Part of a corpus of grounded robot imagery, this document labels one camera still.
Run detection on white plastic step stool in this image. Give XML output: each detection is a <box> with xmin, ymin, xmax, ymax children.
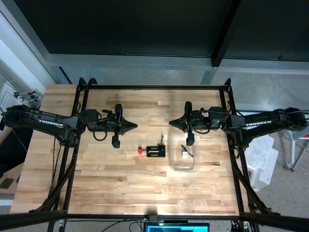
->
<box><xmin>244</xmin><ymin>134</ymin><xmax>279</xmax><ymax>192</ymax></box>

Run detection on black clamp with red knob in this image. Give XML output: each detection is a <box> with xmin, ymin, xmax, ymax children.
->
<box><xmin>138</xmin><ymin>145</ymin><xmax>167</xmax><ymax>158</ymax></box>

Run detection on black metal frame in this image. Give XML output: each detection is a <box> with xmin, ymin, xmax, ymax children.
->
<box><xmin>0</xmin><ymin>77</ymin><xmax>309</xmax><ymax>232</ymax></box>

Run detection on screen with blue edge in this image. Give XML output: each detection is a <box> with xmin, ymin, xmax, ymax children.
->
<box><xmin>144</xmin><ymin>222</ymin><xmax>211</xmax><ymax>232</ymax></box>

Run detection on cardboard box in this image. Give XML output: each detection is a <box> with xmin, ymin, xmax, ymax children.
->
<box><xmin>0</xmin><ymin>161</ymin><xmax>25</xmax><ymax>194</ymax></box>

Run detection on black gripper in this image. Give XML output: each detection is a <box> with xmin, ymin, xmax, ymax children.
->
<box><xmin>97</xmin><ymin>104</ymin><xmax>139</xmax><ymax>149</ymax></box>
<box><xmin>169</xmin><ymin>101</ymin><xmax>209</xmax><ymax>146</ymax></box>

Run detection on clear plastic tub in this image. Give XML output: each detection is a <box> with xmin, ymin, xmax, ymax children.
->
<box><xmin>170</xmin><ymin>132</ymin><xmax>201</xmax><ymax>174</ymax></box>

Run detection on USB-C connector with dark cable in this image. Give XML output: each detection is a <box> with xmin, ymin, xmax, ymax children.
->
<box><xmin>180</xmin><ymin>144</ymin><xmax>195</xmax><ymax>159</ymax></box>

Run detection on looped black robot cable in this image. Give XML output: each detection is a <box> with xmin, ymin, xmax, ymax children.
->
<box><xmin>189</xmin><ymin>110</ymin><xmax>211</xmax><ymax>134</ymax></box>
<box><xmin>92</xmin><ymin>127</ymin><xmax>108</xmax><ymax>142</ymax></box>

